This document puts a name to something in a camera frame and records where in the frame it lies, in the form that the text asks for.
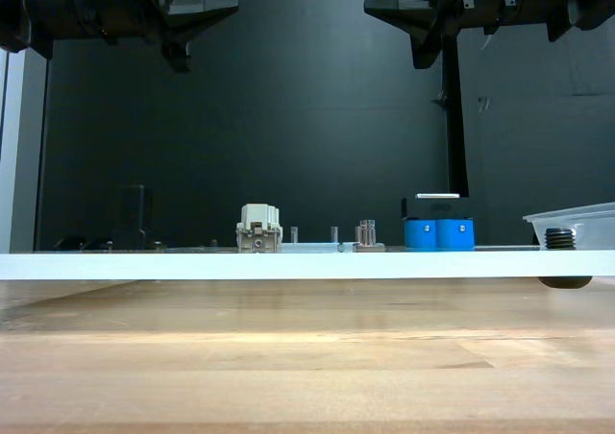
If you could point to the black set screw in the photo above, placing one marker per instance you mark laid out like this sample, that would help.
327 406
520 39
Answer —
559 239

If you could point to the black wall post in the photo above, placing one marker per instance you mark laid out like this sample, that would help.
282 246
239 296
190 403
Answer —
456 141

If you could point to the white task board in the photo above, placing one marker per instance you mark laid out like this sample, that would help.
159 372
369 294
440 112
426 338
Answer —
307 263

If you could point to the small metal socket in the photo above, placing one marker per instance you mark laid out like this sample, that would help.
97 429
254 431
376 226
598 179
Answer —
367 234

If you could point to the beige connector housing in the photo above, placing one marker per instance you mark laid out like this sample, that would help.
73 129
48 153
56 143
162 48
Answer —
257 218

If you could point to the clear plastic tub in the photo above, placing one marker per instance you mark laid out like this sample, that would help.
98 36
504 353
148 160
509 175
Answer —
552 220

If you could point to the aluminium block with posts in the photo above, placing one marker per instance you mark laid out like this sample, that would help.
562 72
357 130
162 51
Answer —
307 248

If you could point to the blue and black connector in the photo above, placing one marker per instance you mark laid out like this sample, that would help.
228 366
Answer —
423 234

